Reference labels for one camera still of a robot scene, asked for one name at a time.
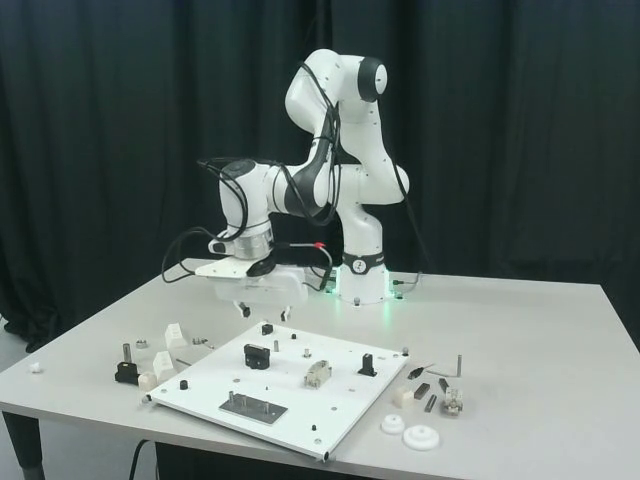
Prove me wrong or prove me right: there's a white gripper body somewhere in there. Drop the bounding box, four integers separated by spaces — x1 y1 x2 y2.
209 266 309 305

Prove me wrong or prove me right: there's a white slanted holder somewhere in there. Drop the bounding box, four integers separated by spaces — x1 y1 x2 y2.
153 350 177 379
164 323 188 350

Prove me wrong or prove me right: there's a white task board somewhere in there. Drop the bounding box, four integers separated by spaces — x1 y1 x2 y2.
144 321 413 463

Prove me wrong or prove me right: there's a metal allen key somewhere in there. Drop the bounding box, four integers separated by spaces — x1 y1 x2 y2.
428 353 463 377

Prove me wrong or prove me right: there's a white large gear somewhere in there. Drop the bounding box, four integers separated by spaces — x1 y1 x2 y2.
402 423 442 449

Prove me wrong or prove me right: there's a black curtain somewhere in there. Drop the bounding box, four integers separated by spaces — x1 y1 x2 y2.
0 0 640 347

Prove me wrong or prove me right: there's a black table leg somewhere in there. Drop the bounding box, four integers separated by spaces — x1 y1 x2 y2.
1 411 40 480

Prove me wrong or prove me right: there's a black looped wrist cable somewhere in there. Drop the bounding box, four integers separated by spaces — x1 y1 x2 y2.
160 225 236 288

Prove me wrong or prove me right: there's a black base cable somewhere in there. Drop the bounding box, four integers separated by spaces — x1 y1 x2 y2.
388 149 437 301

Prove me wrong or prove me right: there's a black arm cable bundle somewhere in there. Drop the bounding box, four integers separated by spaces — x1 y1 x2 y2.
197 60 352 227

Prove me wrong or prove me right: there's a black floor cable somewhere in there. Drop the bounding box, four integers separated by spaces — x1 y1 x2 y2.
130 438 157 480

